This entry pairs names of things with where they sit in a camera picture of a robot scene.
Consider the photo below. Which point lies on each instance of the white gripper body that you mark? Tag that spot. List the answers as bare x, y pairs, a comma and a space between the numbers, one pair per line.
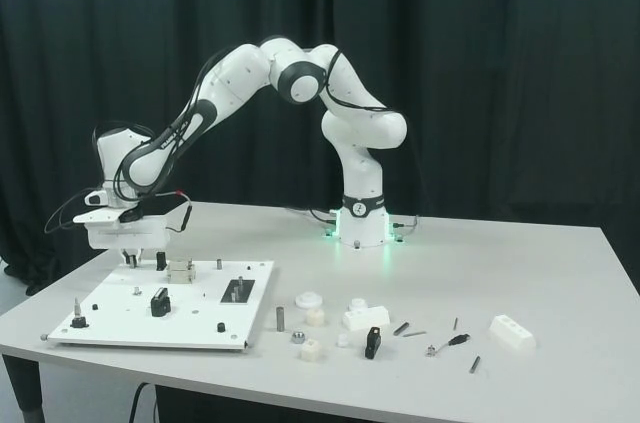
125, 235

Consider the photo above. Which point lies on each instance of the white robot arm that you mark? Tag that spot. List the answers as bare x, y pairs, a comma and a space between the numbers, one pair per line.
360, 143

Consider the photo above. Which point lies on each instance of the metal peg in black plate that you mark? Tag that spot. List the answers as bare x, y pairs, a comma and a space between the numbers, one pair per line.
240, 283

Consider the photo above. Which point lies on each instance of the large metal round peg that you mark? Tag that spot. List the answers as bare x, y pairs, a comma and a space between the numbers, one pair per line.
280, 319

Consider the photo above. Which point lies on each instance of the white long peg holder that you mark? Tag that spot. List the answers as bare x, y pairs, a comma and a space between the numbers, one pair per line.
367, 318

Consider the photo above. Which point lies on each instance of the short metal peg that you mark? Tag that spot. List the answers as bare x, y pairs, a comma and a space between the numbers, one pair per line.
401, 329

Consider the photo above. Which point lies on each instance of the white three-hole peg holder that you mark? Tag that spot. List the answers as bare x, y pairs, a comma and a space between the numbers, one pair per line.
512, 331

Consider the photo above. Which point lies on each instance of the small black plug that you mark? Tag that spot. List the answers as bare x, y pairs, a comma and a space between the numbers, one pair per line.
160, 260

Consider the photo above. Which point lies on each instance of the flat white mounting plate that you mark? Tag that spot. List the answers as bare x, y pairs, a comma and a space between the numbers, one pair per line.
95, 215

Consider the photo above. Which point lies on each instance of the large black plug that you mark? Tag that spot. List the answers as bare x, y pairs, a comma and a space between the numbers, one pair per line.
160, 304

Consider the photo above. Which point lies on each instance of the thin black rod red tag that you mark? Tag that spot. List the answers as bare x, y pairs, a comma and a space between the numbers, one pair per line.
187, 217

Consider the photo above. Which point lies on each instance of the metal plug with black base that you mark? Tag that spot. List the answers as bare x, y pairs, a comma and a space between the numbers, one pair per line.
78, 313

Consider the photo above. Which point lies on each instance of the white task board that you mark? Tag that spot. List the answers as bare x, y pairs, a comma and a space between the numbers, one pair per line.
190, 313

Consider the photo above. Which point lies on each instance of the black table leg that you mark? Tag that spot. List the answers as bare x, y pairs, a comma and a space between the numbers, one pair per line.
22, 388

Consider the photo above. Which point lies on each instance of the white large gear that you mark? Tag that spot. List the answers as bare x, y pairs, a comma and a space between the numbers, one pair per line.
308, 301

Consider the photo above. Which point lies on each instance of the metal nut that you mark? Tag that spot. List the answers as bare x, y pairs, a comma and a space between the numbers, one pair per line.
298, 338

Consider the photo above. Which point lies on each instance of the cream cube holder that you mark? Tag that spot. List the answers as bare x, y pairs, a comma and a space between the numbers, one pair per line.
315, 318
310, 349

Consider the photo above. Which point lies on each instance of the white small gear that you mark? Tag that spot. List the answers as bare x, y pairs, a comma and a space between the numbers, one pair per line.
342, 341

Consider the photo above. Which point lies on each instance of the white medium gear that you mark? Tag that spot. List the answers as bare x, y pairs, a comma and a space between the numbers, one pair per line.
357, 304

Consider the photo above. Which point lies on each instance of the black D-SUB plug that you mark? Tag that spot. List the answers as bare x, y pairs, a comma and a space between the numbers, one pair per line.
372, 342

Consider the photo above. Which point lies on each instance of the black curtains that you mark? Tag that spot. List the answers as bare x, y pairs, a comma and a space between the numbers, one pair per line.
500, 93

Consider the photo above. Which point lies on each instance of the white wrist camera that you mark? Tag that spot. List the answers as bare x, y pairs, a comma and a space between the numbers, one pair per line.
95, 199

